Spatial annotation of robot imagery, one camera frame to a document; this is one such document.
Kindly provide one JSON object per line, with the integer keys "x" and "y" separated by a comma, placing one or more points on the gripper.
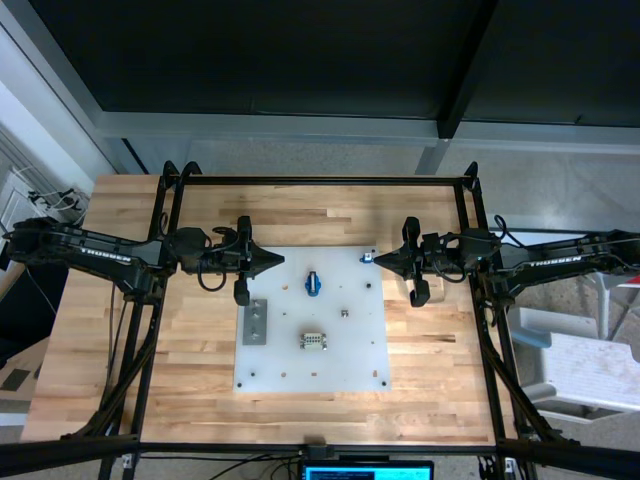
{"x": 243, "y": 260}
{"x": 416, "y": 260}

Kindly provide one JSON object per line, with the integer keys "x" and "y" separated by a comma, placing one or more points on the grey HAN10-E connector insert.
{"x": 312, "y": 340}

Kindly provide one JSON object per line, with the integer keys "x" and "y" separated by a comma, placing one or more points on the blue clamp connector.
{"x": 306, "y": 287}

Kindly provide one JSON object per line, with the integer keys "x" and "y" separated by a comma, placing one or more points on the small blue white socket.
{"x": 366, "y": 258}

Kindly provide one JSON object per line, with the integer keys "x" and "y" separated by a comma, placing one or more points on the clear plastic tub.
{"x": 437, "y": 292}

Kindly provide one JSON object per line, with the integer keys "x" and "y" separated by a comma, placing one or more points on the grey metal plate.
{"x": 248, "y": 312}

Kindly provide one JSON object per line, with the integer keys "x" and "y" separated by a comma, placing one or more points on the white mounting board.
{"x": 300, "y": 360}

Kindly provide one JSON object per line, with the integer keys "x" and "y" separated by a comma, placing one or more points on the grey metal stand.
{"x": 603, "y": 305}

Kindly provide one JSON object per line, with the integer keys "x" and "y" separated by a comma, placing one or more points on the screen with blue edge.
{"x": 365, "y": 472}

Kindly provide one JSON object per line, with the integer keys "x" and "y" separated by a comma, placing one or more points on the white plastic step stool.
{"x": 590, "y": 370}

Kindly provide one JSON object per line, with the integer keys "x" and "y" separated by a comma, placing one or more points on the black aluminium frame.
{"x": 320, "y": 180}

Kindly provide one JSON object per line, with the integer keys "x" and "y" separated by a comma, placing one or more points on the black fixed camera box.
{"x": 316, "y": 449}

